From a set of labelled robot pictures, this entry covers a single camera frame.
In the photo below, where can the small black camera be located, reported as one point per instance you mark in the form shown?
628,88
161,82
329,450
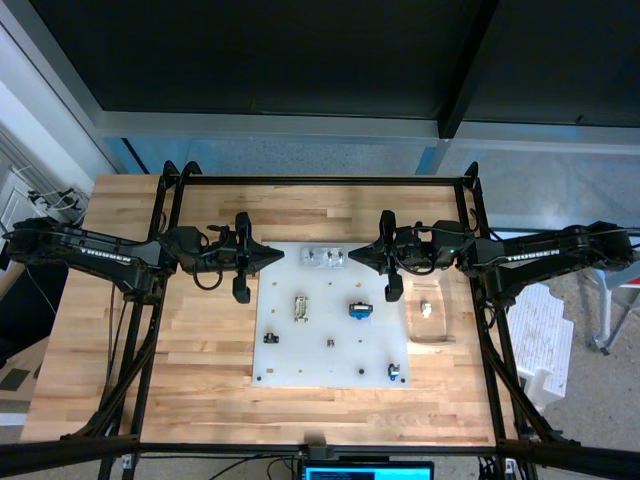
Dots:
320,452

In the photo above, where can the white task board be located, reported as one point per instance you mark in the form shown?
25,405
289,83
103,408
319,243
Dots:
320,320

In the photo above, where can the white rectangular connector housing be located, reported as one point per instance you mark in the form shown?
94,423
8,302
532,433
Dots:
300,307

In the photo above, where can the black clamp block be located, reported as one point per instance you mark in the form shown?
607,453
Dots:
271,338

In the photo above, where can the blue connector mount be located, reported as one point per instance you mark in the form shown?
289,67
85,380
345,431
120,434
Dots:
360,312

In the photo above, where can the small white connector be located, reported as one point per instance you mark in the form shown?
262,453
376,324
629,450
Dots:
425,308

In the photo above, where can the grey metal stand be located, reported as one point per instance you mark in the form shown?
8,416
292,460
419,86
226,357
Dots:
606,315

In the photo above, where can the blue RJ45 connector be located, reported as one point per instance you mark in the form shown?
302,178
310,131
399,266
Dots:
394,371

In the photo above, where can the black aluminium frame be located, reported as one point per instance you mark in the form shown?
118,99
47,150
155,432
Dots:
320,181

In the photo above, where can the large black box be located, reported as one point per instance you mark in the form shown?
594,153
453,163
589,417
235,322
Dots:
30,310

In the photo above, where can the clear plastic tub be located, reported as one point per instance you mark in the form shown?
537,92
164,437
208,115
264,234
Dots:
440,325

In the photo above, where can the screen with blue edge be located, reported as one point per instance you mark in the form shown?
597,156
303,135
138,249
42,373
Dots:
365,472

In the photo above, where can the brown cardboard box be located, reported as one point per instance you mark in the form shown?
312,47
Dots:
22,357

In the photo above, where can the clear block with metal posts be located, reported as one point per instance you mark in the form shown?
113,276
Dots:
322,258

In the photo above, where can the white power strip with plugs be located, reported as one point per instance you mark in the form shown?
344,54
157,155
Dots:
60,201

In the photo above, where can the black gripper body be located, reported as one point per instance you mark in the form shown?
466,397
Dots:
242,260
392,257

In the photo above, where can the white foam packaging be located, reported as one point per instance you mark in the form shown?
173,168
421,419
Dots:
542,345

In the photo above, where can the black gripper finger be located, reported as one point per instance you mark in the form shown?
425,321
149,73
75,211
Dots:
372,249
372,262
260,262
260,249

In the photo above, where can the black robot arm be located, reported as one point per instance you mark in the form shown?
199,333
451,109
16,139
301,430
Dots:
100,252
530,256

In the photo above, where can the black room pillar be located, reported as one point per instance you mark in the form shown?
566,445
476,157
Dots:
450,127

